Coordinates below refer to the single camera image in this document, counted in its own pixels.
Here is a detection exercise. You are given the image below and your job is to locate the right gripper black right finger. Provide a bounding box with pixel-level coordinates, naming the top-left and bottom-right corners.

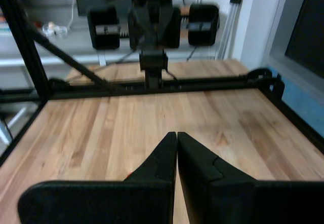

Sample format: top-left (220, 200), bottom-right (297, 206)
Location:
top-left (178, 132), bottom-right (324, 224)

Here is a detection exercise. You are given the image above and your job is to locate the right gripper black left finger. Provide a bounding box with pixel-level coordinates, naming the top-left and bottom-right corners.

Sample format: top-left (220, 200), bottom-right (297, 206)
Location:
top-left (17, 132), bottom-right (177, 224)

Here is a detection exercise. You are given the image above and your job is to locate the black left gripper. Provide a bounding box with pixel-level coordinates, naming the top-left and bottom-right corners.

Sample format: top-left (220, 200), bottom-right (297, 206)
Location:
top-left (87, 4), bottom-right (220, 50)

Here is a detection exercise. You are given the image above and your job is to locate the grey desk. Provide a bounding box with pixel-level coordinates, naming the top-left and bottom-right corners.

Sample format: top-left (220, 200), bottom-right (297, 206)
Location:
top-left (0, 23), bottom-right (223, 69)

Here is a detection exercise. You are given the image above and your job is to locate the black metal frame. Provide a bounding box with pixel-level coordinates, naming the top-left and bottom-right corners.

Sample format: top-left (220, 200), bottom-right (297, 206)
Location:
top-left (0, 0), bottom-right (324, 168)

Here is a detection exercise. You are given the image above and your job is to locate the white cable bundle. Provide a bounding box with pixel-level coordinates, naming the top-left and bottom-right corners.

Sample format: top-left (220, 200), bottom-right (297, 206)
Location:
top-left (42, 1), bottom-right (76, 39)

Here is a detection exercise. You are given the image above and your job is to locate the black curved frame bracket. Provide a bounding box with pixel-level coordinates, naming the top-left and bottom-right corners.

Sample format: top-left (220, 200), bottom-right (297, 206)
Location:
top-left (268, 76), bottom-right (286, 100)
top-left (48, 77), bottom-right (70, 90)
top-left (247, 67), bottom-right (273, 81)

